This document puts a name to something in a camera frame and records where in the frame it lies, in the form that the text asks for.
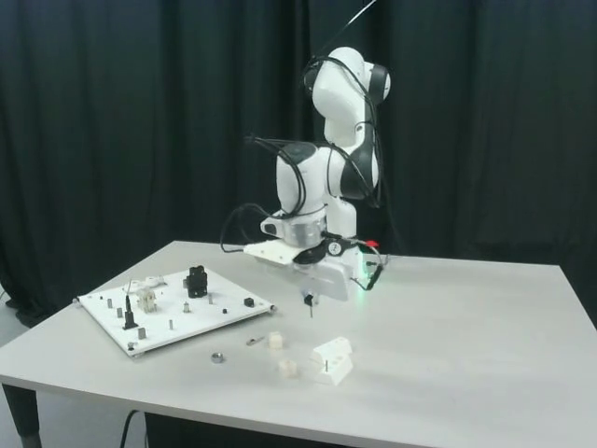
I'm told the black D-SUB plug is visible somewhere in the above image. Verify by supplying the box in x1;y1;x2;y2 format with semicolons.
182;264;209;300

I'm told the black curtain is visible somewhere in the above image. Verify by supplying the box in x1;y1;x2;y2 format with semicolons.
0;0;597;323

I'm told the white task board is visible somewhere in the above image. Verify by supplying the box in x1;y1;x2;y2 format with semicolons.
73;267;278;359

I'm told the grey table leg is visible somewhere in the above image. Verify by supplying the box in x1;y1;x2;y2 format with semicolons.
1;384;41;448

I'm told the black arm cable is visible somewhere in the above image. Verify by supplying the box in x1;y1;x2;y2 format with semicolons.
300;0;393;211

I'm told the black USB plug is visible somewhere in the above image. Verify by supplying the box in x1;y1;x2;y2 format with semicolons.
120;292;138;330

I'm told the tall white peg holder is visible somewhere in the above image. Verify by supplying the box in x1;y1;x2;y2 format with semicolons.
312;335;354;361

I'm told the black floor cable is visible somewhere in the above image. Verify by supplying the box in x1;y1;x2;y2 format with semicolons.
119;409;146;448

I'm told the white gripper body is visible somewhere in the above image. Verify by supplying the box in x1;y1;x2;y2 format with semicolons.
293;254;351;301

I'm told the thin black rod, red tag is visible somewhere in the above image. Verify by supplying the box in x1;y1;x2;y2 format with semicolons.
354;238;389;289

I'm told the wide white peg holder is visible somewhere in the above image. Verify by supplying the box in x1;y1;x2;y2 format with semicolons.
307;353;354;387

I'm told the flat white mount plate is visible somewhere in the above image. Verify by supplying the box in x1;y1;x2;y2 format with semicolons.
243;242;305;263

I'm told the small white camera box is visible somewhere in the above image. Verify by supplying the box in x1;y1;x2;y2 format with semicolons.
259;217;287;237

